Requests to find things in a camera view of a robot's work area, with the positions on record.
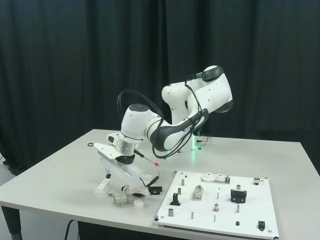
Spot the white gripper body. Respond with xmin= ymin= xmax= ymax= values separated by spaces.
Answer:
xmin=99 ymin=155 xmax=145 ymax=190

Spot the beige waterproof plug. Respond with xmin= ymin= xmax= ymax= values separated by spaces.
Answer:
xmin=108 ymin=193 xmax=127 ymax=206

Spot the flat white wrist plate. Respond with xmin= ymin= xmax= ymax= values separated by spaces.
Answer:
xmin=95 ymin=142 xmax=120 ymax=161

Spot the thin black rod red tag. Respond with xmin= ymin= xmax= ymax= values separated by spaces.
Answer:
xmin=134 ymin=149 xmax=161 ymax=189

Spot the black under-table cabinet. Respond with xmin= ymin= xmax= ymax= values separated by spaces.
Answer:
xmin=76 ymin=219 xmax=161 ymax=240

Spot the white task board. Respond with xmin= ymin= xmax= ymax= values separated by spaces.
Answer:
xmin=152 ymin=170 xmax=280 ymax=239

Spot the dark table leg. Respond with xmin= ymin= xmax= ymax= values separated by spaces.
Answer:
xmin=0 ymin=205 xmax=20 ymax=240

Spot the black D-SUB plug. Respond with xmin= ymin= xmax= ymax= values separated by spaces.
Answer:
xmin=229 ymin=184 xmax=248 ymax=203

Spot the black curtain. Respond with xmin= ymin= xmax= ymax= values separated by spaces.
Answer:
xmin=0 ymin=0 xmax=320 ymax=166

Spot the silver wrist ring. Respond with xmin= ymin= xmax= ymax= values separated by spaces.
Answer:
xmin=115 ymin=138 xmax=141 ymax=158

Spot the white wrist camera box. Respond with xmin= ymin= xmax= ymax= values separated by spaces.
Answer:
xmin=107 ymin=132 xmax=120 ymax=147

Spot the black floor cable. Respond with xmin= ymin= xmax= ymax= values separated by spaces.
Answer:
xmin=65 ymin=219 xmax=76 ymax=240

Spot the black base cable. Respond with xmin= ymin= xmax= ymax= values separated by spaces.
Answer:
xmin=196 ymin=135 xmax=211 ymax=148

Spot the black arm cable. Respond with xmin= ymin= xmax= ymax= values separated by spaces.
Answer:
xmin=116 ymin=72 xmax=210 ymax=160

